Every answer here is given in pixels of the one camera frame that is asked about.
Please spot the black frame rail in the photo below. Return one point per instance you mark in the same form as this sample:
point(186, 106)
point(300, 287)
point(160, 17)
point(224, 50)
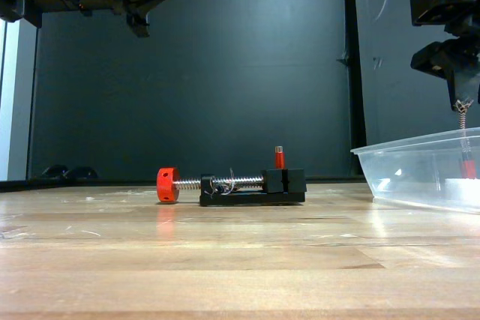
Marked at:
point(112, 184)

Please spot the black vise with red knob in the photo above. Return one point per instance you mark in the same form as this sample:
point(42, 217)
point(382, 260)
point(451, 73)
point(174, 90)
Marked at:
point(285, 185)

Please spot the clear plastic tub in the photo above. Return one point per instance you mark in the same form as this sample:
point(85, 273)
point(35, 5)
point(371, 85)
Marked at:
point(412, 170)

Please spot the white foam pad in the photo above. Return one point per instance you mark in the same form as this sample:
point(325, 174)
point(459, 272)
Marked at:
point(461, 190)

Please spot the black vertical post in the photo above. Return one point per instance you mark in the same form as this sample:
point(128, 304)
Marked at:
point(354, 72)

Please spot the black corner bracket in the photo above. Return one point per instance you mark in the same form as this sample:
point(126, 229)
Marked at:
point(82, 172)
point(55, 172)

